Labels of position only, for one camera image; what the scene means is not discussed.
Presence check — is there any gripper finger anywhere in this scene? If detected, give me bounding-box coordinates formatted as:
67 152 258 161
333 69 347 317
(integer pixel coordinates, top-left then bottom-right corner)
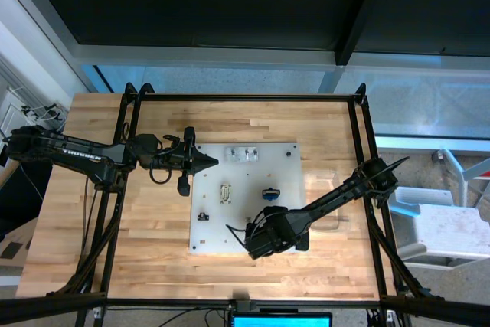
194 161 220 175
195 149 220 162

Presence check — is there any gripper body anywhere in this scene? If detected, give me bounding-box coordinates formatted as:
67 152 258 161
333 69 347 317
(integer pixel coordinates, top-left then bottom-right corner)
160 126 197 198
245 234 312 262

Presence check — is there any white board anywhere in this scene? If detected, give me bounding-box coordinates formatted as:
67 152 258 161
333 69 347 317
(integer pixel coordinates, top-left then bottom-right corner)
189 142 309 255

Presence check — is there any blue laptop screen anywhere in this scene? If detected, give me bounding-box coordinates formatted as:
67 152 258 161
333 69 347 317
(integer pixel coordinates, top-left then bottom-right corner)
228 311 333 327

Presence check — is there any clear plastic tub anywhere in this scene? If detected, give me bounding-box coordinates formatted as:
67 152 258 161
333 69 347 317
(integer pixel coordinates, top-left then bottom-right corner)
304 168 350 233

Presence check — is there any white plastic stool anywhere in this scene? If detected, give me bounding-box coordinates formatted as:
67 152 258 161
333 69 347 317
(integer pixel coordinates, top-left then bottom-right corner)
390 187 490 271

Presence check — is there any brown cardboard box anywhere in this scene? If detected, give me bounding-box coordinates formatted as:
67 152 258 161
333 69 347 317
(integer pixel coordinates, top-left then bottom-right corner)
0 216 39 267

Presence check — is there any grey metal stand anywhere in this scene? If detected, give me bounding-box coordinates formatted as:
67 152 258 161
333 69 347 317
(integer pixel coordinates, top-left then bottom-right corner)
432 147 490 208

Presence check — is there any black building column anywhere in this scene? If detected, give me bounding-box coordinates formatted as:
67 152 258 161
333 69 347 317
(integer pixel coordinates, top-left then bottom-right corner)
335 0 384 67

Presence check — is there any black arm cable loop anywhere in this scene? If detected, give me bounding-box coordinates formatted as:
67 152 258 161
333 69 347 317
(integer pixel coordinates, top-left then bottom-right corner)
225 223 250 248
149 164 172 185

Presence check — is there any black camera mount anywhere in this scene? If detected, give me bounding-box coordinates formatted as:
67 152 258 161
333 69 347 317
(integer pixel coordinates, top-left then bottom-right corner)
232 291 253 312

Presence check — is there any black table frame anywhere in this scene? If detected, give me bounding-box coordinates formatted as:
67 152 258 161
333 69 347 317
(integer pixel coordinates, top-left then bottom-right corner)
0 82 490 327

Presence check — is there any silver window frame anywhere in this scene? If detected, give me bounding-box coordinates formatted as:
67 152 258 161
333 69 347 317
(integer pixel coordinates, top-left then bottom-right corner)
0 0 490 94

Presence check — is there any white cable bundle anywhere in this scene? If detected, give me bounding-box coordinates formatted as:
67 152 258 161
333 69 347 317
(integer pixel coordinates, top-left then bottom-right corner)
21 103 69 123

